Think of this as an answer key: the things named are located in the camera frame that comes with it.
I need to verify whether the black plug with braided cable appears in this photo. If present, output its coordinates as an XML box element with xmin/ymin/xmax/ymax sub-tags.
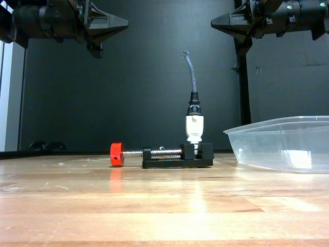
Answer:
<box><xmin>181</xmin><ymin>49</ymin><xmax>203</xmax><ymax>118</ymax></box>

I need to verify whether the white power receptacle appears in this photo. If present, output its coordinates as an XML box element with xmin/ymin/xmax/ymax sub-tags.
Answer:
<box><xmin>185</xmin><ymin>114</ymin><xmax>205</xmax><ymax>145</ymax></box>

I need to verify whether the black vise with red knob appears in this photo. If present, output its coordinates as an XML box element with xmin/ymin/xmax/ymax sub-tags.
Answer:
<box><xmin>109</xmin><ymin>142</ymin><xmax>214</xmax><ymax>170</ymax></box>

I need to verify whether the grey metal window frame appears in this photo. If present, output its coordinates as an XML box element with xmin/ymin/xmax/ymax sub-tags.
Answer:
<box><xmin>0</xmin><ymin>41</ymin><xmax>26</xmax><ymax>152</ymax></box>

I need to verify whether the black aluminium frame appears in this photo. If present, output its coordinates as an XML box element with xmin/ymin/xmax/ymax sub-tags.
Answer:
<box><xmin>0</xmin><ymin>140</ymin><xmax>241</xmax><ymax>161</ymax></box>

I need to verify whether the black vertical post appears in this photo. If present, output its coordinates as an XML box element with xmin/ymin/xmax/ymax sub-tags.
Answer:
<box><xmin>231</xmin><ymin>36</ymin><xmax>254</xmax><ymax>126</ymax></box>

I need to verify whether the clear plastic tub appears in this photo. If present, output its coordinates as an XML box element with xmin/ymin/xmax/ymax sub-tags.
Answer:
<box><xmin>223</xmin><ymin>115</ymin><xmax>329</xmax><ymax>175</ymax></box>

